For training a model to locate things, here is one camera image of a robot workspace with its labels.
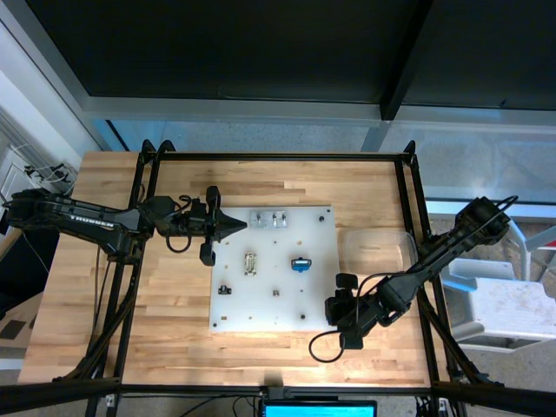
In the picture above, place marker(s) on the blue screen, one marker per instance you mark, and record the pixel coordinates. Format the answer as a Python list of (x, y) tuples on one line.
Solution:
[(319, 410)]

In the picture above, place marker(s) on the red white object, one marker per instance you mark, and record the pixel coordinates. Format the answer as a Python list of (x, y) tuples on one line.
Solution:
[(549, 244)]

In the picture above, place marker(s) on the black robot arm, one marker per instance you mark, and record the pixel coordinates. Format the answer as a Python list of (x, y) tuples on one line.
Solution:
[(447, 243), (91, 221)]

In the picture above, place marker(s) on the aluminium plate with bars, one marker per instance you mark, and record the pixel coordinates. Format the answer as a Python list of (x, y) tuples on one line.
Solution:
[(268, 219)]

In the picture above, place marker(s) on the white plastic chair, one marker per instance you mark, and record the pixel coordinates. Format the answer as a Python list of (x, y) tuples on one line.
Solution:
[(504, 304)]

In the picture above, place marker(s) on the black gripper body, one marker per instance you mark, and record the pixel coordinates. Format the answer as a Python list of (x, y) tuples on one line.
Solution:
[(354, 313), (211, 223)]

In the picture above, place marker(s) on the black connector on blue mount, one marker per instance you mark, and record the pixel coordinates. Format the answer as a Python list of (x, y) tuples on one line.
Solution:
[(301, 264)]

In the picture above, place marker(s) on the clear plastic tub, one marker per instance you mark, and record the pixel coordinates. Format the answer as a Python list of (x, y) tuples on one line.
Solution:
[(373, 247)]

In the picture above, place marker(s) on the white board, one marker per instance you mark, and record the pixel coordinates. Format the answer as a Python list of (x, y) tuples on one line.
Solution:
[(260, 313)]

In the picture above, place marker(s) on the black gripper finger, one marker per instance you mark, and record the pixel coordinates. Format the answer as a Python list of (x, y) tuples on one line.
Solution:
[(226, 229), (335, 318), (226, 220), (334, 305)]

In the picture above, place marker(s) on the grey heavy connector housing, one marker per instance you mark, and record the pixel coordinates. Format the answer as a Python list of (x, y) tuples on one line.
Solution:
[(250, 264)]

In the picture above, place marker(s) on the black metal frame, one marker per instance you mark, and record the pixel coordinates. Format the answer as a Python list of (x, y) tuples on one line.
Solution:
[(61, 388)]

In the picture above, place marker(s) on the small black clamp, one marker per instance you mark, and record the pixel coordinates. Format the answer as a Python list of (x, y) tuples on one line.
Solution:
[(224, 289)]

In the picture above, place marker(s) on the black table camera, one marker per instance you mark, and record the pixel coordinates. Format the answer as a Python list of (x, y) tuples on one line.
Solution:
[(280, 392)]

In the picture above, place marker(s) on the cardboard box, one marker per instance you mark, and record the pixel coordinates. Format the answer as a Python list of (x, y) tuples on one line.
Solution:
[(26, 310)]

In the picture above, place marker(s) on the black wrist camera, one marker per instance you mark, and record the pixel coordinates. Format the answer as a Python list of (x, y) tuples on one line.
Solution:
[(198, 206)]

